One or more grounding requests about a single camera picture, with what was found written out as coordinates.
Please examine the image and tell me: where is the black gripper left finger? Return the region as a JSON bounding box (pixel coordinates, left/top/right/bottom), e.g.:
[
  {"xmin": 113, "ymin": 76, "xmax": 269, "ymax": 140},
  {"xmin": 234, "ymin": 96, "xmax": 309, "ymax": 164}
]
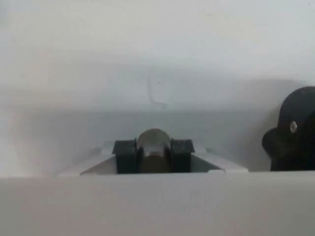
[{"xmin": 80, "ymin": 138, "xmax": 139, "ymax": 176}]

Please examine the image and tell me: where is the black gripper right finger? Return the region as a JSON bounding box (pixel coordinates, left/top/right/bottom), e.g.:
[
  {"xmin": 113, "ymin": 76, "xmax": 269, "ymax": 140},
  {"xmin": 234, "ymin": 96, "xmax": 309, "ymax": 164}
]
[{"xmin": 169, "ymin": 138, "xmax": 226, "ymax": 174}]

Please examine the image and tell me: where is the metal round peg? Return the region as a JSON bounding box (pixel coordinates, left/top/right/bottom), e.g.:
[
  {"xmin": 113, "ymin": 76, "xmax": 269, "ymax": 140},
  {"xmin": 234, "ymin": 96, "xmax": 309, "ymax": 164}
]
[{"xmin": 136, "ymin": 127, "xmax": 172, "ymax": 173}]

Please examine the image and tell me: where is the black D-SUB plug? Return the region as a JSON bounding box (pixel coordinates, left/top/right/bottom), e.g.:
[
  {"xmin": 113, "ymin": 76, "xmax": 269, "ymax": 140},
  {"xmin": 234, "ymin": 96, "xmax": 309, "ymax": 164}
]
[{"xmin": 261, "ymin": 86, "xmax": 315, "ymax": 172}]

